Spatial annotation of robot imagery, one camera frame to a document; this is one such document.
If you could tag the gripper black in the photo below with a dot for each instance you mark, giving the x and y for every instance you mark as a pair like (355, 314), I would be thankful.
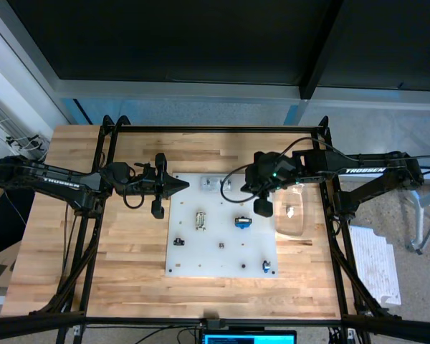
(277, 175)
(154, 181)

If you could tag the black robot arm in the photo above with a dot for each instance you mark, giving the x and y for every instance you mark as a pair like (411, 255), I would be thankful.
(57, 179)
(380, 168)

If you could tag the blue D-sub connector block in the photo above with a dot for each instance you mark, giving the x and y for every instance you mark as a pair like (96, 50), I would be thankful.
(242, 224)

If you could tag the beige connector housing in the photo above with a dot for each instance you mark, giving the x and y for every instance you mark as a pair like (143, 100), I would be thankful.
(200, 220)

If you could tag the small white silver connector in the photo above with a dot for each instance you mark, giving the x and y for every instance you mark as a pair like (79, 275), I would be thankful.
(290, 211)

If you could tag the white taskboard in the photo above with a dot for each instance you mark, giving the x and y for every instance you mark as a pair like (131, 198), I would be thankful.
(208, 254)

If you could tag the aluminium bar block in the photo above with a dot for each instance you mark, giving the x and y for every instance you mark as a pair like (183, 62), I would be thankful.
(211, 184)

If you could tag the small black clamp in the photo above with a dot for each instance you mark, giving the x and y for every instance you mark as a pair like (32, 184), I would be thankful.
(179, 242)

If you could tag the clear plastic tub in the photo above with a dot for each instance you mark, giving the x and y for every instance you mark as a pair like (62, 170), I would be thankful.
(295, 225)

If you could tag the small blue RJ45 socket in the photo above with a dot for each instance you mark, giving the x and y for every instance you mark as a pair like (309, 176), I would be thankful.
(263, 268)

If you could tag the blue laptop screen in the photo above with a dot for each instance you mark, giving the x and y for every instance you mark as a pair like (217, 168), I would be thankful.
(247, 338)

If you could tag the black overhead beam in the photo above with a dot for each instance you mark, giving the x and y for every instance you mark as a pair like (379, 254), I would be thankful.
(322, 46)

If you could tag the grey metal stand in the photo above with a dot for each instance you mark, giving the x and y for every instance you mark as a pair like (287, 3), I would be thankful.
(420, 222)

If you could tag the brown cardboard box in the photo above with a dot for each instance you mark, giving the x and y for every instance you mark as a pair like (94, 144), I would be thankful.
(3, 258)

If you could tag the black aluminium frame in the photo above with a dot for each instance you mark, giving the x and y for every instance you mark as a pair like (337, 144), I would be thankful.
(215, 128)

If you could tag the small black camera box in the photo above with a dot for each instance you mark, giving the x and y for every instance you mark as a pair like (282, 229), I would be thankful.
(212, 322)

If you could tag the silver corner bracket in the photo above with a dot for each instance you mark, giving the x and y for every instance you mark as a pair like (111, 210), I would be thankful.
(77, 330)
(350, 333)

